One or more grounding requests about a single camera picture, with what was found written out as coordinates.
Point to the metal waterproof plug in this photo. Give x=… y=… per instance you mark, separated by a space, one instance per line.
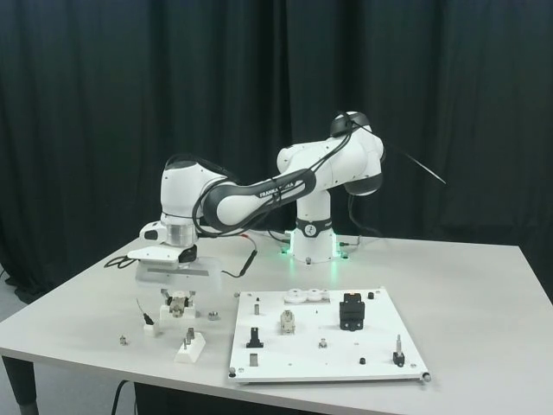
x=176 y=304

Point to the dark table leg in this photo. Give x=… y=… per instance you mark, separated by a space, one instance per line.
x=19 y=384

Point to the black D-SUB plug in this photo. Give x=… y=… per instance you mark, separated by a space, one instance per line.
x=352 y=315

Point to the black curtain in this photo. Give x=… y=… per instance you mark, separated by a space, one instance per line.
x=129 y=86

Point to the white large gear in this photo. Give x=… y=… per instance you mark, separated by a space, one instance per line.
x=294 y=296

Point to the small white plug holder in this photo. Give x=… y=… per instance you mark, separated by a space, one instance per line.
x=151 y=330

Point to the white task board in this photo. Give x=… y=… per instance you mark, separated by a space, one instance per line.
x=311 y=359

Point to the black plug with metal top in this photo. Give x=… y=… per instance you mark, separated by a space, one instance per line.
x=255 y=339

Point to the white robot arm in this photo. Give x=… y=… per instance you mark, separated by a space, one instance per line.
x=233 y=207

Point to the white medium gear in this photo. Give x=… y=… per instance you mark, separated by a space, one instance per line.
x=315 y=295

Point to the white peg holder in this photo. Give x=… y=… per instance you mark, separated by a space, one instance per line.
x=190 y=352

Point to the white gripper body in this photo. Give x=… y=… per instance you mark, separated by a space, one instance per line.
x=181 y=280

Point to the beige connector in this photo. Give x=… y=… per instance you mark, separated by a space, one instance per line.
x=288 y=323

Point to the small metal bolt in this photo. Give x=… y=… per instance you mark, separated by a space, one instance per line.
x=124 y=340

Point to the metal square peg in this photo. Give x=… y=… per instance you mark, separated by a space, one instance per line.
x=191 y=337

